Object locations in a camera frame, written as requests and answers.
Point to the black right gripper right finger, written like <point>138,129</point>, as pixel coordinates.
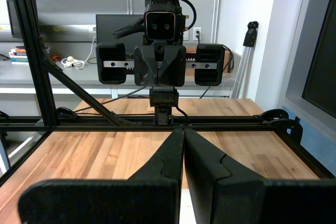
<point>249,203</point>

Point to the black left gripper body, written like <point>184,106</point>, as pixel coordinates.
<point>111,77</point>

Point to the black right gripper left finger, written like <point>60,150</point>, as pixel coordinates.
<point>105,203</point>

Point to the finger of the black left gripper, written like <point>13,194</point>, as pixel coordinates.
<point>174,69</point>
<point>145,69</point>

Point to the brown cardboard box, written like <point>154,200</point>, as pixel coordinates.
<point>190,72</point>

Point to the white office desk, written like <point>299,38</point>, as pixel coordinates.
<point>78,82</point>

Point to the small orange object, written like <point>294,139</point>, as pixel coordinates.
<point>55,58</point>

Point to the white board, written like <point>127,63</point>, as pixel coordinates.
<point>187,208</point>

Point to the stack of books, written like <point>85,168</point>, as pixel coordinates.
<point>18,57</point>

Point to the white wall outlet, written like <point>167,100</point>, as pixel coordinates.
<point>197,33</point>

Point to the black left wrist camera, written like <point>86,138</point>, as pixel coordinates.
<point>160,26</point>

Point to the aluminium stand with black bracket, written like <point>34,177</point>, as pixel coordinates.
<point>244,58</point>

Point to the black aluminium frame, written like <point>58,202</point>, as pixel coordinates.
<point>27,51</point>

